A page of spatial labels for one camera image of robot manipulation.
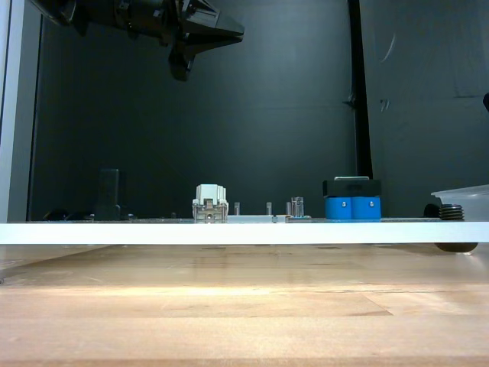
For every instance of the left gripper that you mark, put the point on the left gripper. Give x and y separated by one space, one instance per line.
153 19

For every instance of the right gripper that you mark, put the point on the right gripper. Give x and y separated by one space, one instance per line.
486 102

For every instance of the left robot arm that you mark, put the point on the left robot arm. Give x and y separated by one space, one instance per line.
57 9

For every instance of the beige many-pin connector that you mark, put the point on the beige many-pin connector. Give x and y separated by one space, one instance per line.
209 199

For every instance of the clear plastic container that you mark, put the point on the clear plastic container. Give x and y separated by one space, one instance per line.
470 202

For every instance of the black threaded stud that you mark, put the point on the black threaded stud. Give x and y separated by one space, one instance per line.
451 213

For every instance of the wide black block fitting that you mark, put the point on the wide black block fitting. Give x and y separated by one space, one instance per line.
351 188

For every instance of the blue socket block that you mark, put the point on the blue socket block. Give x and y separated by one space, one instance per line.
366 209
338 209

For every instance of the short steel peg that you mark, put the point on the short steel peg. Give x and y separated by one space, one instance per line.
288 208
269 208
237 208

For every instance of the tall black block fitting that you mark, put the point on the tall black block fitting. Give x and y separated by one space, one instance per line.
109 191

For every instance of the small clear upright fitting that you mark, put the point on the small clear upright fitting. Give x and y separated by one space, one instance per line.
297 206

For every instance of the white task board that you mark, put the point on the white task board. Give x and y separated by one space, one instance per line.
244 233

